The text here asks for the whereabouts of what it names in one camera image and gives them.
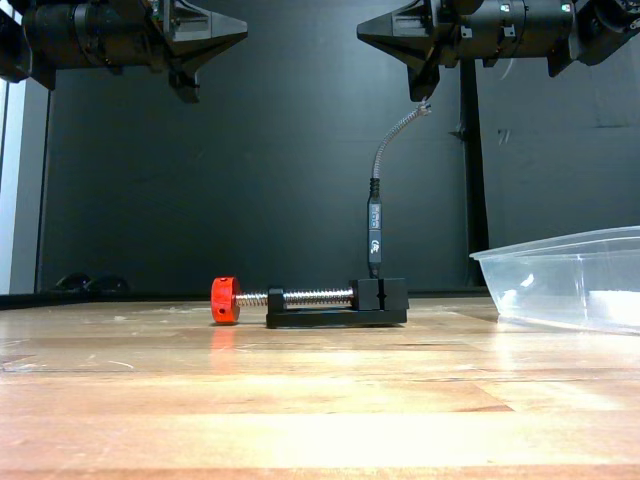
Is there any clear plastic tub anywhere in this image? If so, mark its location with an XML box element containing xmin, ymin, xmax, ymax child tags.
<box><xmin>468</xmin><ymin>225</ymin><xmax>640</xmax><ymax>335</ymax></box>

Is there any USB-C connector with braided cable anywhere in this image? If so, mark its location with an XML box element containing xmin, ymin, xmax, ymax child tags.
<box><xmin>366</xmin><ymin>97</ymin><xmax>434</xmax><ymax>229</ymax></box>

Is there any black vise with orange knob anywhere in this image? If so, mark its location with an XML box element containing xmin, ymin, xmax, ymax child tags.
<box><xmin>209</xmin><ymin>276</ymin><xmax>409</xmax><ymax>330</ymax></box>

